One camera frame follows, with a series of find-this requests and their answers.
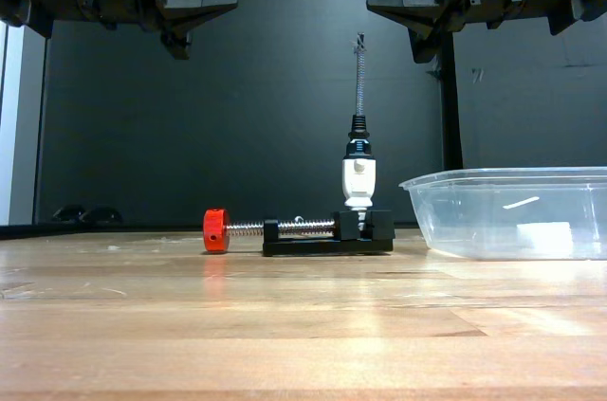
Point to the white receptacle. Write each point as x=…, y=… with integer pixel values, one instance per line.
x=359, y=183

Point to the clear plastic container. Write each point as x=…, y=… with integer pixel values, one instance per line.
x=450, y=211

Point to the black clamp with red knob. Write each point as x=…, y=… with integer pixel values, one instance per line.
x=327, y=245

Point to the white block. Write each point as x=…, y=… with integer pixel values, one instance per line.
x=543, y=235

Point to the black frame corner bracket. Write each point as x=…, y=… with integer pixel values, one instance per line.
x=102, y=215
x=68, y=213

